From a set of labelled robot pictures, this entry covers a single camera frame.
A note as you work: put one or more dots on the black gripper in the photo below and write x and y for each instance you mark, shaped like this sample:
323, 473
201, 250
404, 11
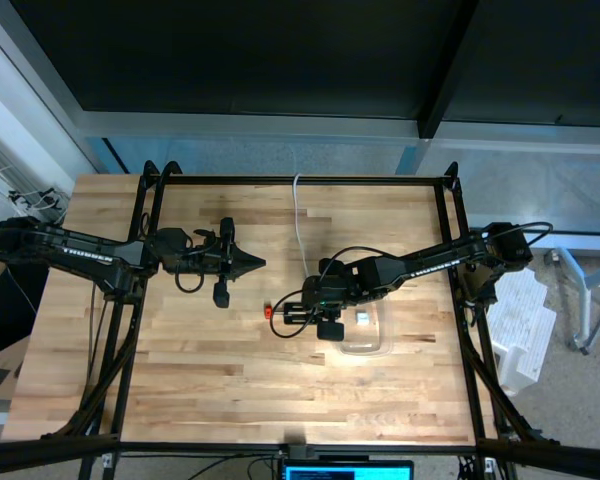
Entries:
215, 260
330, 331

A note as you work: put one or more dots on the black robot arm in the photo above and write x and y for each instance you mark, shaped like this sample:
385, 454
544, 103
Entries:
90, 255
430, 265

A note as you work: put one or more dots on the small white cube plug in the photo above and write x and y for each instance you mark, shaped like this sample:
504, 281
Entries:
362, 317

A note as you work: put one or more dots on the black clamp with red knob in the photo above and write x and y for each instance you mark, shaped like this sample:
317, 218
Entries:
295, 318

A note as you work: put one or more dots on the clear plastic tub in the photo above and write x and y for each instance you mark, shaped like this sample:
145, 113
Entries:
370, 336

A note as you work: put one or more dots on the laptop screen with blue edge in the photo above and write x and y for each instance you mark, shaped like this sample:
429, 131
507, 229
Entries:
345, 473

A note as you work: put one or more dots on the white plastic step stool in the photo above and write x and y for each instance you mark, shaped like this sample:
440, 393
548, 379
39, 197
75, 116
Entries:
522, 340

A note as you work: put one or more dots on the cardboard box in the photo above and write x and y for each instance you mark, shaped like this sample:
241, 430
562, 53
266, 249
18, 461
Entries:
15, 360

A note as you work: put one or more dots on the grey metal stand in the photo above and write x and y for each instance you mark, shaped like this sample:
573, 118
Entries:
580, 344

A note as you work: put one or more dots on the small black camera mount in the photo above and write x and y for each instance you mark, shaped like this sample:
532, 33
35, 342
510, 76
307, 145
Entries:
296, 450

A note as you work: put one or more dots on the black metal frame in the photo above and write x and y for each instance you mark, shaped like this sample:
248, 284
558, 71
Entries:
205, 446

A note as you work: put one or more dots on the black vertical post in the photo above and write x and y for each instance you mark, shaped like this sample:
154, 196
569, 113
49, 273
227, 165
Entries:
445, 75

